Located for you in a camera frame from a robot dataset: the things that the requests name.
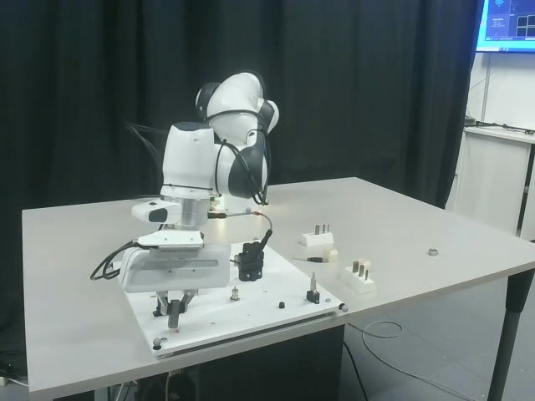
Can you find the white square peg holder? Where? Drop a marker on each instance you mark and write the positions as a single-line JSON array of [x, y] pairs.
[[360, 285]]

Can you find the blue screen monitor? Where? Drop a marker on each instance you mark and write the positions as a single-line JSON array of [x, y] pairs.
[[510, 25]]

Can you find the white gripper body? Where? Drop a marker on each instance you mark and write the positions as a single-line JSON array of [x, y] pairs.
[[175, 275]]

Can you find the small white plug holder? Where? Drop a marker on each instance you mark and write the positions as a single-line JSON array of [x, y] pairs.
[[331, 255]]

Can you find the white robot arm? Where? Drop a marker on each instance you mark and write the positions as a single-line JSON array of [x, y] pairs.
[[188, 158]]

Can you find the black D-SUB plug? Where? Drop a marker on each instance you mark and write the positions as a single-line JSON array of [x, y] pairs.
[[249, 265]]

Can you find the black curtains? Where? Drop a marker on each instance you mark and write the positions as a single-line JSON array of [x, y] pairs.
[[104, 104]]

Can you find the white round peg holder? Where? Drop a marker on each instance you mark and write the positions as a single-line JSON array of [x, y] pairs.
[[317, 240]]

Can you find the metal BNC plug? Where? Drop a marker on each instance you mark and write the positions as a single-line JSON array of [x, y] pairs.
[[432, 252]]

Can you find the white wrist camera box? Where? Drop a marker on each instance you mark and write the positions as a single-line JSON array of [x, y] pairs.
[[154, 212]]

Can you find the large metal square peg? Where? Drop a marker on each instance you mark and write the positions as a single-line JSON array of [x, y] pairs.
[[172, 319]]

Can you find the white cabinet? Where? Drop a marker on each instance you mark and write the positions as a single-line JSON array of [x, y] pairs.
[[493, 175]]

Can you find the white task board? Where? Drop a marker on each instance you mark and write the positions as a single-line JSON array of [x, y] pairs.
[[251, 321]]

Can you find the medium metal square peg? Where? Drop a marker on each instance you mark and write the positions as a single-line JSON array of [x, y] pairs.
[[356, 268]]

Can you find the black USB plug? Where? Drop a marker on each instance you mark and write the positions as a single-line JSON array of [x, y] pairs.
[[315, 259]]

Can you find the black table leg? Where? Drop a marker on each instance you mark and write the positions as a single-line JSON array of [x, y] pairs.
[[512, 317]]

